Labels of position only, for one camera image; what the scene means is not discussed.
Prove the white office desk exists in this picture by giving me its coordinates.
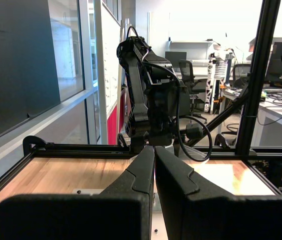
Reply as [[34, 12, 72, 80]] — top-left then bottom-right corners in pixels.
[[252, 98, 282, 148]]

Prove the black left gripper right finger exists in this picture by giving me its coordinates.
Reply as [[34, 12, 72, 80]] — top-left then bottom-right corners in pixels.
[[155, 146, 282, 240]]

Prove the white partition red base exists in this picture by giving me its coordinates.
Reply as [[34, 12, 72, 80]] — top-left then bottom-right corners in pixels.
[[100, 0, 126, 146]]

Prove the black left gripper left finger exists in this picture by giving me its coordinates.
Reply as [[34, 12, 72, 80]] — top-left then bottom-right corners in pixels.
[[0, 146, 156, 240]]

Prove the black aluminium frame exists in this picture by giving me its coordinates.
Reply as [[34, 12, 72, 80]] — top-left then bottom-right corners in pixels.
[[0, 0, 282, 201]]

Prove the glass window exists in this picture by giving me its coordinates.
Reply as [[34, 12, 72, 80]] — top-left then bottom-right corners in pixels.
[[47, 0, 101, 101]]

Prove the black office chair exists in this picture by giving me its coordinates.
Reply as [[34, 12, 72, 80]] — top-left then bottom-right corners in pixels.
[[178, 59, 209, 123], [231, 63, 253, 88]]

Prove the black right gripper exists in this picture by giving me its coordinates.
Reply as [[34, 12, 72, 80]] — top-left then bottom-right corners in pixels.
[[148, 122, 204, 158]]

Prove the white shelf unit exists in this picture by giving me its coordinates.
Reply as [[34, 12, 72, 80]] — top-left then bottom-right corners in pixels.
[[167, 39, 219, 61]]

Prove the white lattice stand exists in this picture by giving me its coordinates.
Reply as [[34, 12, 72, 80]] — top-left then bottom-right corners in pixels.
[[205, 51, 228, 113]]

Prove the black cable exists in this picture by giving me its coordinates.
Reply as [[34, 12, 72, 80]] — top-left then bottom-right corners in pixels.
[[126, 25, 144, 41], [172, 71, 213, 163]]

